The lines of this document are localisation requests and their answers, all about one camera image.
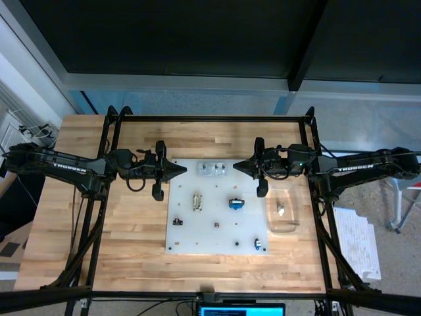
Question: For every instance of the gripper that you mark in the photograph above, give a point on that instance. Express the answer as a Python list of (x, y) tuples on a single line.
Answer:
[(276, 164), (148, 166)]

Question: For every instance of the clear RJ45 connector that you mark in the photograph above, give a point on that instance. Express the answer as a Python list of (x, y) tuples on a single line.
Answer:
[(280, 208)]

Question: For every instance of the clear plastic tub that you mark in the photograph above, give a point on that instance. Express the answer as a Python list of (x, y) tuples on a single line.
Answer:
[(289, 227)]

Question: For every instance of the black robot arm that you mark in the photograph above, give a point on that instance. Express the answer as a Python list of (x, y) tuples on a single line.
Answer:
[(49, 161), (355, 169)]

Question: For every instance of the beige connector housing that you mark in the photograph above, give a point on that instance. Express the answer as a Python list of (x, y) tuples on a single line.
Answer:
[(196, 202)]

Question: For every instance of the blue and black D-sub connector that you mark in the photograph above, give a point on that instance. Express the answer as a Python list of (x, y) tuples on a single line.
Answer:
[(235, 205)]

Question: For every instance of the small black connector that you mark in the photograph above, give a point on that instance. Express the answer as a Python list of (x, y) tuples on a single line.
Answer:
[(177, 221)]

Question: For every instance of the small blue connector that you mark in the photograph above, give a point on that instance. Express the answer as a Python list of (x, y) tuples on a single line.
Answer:
[(257, 243)]

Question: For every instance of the clear acrylic socket block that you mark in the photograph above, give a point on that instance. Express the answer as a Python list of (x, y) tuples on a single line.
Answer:
[(200, 169)]

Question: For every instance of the white task board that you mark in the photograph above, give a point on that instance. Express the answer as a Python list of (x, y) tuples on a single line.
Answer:
[(204, 237)]

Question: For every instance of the white corrugated sheet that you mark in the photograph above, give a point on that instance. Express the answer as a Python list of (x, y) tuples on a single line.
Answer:
[(356, 243)]

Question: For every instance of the laptop screen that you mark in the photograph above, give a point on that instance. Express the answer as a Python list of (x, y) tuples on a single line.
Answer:
[(240, 311)]

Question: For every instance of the grey metal stand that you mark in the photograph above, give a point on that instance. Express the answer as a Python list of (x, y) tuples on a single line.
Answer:
[(398, 204)]

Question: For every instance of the cardboard box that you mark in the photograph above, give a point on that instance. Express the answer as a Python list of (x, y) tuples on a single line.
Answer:
[(16, 237)]

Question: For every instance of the black metal frame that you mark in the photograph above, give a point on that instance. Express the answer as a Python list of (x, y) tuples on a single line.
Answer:
[(210, 118)]

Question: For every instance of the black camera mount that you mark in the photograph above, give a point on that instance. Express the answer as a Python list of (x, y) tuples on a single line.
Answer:
[(208, 294)]

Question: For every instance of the black wall post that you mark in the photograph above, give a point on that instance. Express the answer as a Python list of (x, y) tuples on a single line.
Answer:
[(309, 49)]

